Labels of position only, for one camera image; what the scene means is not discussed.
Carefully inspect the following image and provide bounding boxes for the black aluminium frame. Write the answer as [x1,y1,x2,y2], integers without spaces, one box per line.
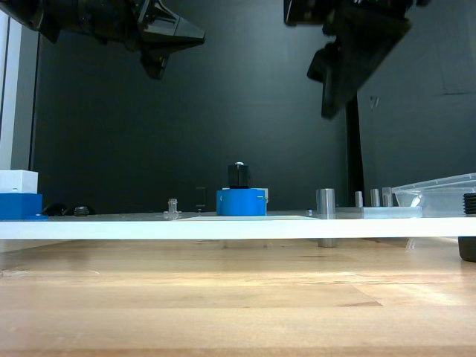
[344,89,366,208]

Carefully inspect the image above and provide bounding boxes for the grey aluminium plate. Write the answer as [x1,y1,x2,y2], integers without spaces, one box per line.
[334,206,423,219]

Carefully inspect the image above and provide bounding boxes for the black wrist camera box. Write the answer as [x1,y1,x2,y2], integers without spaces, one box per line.
[284,0,338,28]

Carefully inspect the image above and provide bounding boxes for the black block with screw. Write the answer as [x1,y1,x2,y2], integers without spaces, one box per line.
[227,161,251,189]

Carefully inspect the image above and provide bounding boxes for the black rounded part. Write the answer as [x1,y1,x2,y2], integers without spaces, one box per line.
[42,202,70,216]

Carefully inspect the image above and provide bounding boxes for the blue round holder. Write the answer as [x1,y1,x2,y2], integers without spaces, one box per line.
[216,187,268,217]

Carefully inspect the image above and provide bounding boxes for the white taskboard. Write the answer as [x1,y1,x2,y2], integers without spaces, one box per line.
[0,213,476,241]

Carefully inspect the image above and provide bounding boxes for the clear plastic tub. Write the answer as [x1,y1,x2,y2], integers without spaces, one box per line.
[392,173,476,219]

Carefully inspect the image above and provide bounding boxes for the white cube block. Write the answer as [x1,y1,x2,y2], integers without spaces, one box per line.
[0,170,39,195]

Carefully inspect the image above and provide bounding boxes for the blue square holder base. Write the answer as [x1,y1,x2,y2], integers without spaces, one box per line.
[0,193,49,222]

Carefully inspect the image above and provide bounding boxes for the clear plastic fitting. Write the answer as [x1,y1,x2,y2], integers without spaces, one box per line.
[163,198,182,220]

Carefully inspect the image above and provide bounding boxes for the grey aluminium window frame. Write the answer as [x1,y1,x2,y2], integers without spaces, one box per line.
[0,7,39,173]

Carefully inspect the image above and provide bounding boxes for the white flat sheet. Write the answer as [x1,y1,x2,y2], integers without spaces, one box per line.
[174,214,321,222]

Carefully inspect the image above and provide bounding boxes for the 16mm steel cylinder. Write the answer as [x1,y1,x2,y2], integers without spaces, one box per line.
[315,188,338,248]

